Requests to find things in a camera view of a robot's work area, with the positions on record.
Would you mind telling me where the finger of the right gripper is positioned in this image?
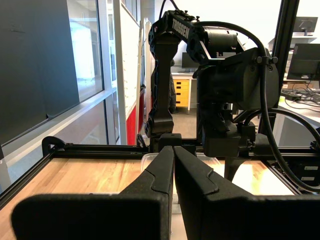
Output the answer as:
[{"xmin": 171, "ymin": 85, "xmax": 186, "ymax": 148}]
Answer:
[{"xmin": 223, "ymin": 157, "xmax": 249, "ymax": 182}]

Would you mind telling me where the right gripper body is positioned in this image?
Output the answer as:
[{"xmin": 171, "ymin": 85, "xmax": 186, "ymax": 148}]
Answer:
[{"xmin": 199, "ymin": 102, "xmax": 258, "ymax": 160}]

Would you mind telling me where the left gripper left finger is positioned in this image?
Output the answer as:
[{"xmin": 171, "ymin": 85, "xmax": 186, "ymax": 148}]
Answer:
[{"xmin": 11, "ymin": 146, "xmax": 175, "ymax": 240}]

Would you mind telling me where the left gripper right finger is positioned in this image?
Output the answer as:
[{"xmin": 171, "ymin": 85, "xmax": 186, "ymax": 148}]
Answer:
[{"xmin": 174, "ymin": 146, "xmax": 320, "ymax": 240}]

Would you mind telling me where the yellow drawer cabinet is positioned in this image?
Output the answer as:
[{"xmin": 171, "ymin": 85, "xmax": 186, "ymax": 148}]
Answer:
[{"xmin": 172, "ymin": 79, "xmax": 190, "ymax": 108}]

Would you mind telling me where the clear plastic tub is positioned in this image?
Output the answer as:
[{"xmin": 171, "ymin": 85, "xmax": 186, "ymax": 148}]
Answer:
[{"xmin": 140, "ymin": 153, "xmax": 226, "ymax": 176}]

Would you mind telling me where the white desk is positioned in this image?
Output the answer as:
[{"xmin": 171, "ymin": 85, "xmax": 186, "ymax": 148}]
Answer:
[{"xmin": 272, "ymin": 84, "xmax": 320, "ymax": 148}]

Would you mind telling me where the red partition panel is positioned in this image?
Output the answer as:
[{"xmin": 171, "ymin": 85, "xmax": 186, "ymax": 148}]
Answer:
[{"xmin": 126, "ymin": 89, "xmax": 145, "ymax": 146}]

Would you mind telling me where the black monitor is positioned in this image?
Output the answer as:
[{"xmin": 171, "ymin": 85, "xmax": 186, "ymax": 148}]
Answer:
[
  {"xmin": 292, "ymin": 16, "xmax": 319, "ymax": 37},
  {"xmin": 286, "ymin": 43, "xmax": 320, "ymax": 82},
  {"xmin": 181, "ymin": 51, "xmax": 201, "ymax": 72}
]

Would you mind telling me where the whiteboard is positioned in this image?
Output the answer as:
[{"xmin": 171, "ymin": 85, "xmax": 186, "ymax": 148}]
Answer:
[{"xmin": 113, "ymin": 0, "xmax": 141, "ymax": 146}]

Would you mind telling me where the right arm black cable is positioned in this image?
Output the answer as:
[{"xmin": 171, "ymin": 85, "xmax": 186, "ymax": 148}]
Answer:
[
  {"xmin": 243, "ymin": 107, "xmax": 320, "ymax": 151},
  {"xmin": 159, "ymin": 0, "xmax": 320, "ymax": 195}
]

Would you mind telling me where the black aluminium frame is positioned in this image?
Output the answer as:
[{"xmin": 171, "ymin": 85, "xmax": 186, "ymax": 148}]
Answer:
[{"xmin": 0, "ymin": 0, "xmax": 320, "ymax": 208}]

